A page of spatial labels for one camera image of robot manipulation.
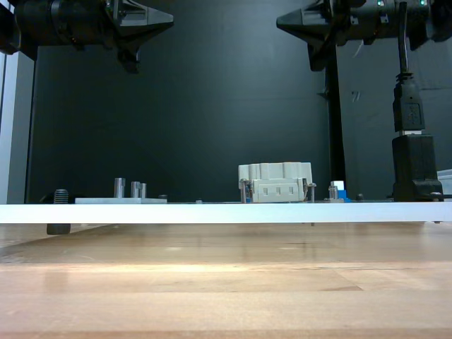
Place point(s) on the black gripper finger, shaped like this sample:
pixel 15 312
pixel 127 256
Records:
pixel 295 18
pixel 316 35
pixel 155 17
pixel 137 35

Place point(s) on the grey metal plate with pegs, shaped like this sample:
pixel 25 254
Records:
pixel 106 201

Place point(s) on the black room pillar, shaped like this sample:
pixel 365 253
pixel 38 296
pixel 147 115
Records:
pixel 335 123

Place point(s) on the white task board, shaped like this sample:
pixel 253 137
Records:
pixel 212 213

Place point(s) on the beige multi-pin connector housing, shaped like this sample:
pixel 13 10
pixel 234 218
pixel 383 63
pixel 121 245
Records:
pixel 275 176

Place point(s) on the blue and white connector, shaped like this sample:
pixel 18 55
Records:
pixel 342 195

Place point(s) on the black USB socket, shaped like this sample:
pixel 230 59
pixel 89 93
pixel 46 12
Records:
pixel 413 166

